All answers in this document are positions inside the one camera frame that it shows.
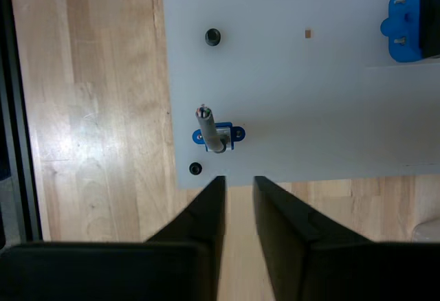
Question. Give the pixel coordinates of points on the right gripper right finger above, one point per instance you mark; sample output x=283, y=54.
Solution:
x=343, y=270

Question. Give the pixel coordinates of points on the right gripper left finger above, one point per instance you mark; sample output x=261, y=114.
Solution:
x=137, y=270

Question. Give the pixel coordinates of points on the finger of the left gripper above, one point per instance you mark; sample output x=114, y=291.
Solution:
x=431, y=12

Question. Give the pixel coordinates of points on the silver screw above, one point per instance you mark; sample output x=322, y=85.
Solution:
x=400, y=41
x=401, y=0

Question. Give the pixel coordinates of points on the white board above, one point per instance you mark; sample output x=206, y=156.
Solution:
x=292, y=108

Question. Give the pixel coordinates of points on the blue d-sub connector mount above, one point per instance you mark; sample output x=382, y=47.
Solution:
x=407, y=19

